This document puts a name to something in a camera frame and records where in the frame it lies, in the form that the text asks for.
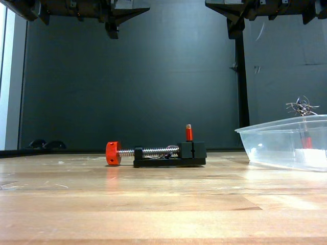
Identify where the black rounded object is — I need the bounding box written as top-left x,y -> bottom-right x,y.
28,139 -> 47,149
43,140 -> 66,149

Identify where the red RCA connector braided cable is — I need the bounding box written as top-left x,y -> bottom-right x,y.
285,95 -> 321,149

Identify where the clear plastic tub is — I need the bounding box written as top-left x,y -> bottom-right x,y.
234,114 -> 327,174

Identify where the white foam block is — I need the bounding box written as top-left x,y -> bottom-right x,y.
295,149 -> 327,166

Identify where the black vise hub orange knob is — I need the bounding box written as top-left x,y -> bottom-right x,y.
105,140 -> 207,169

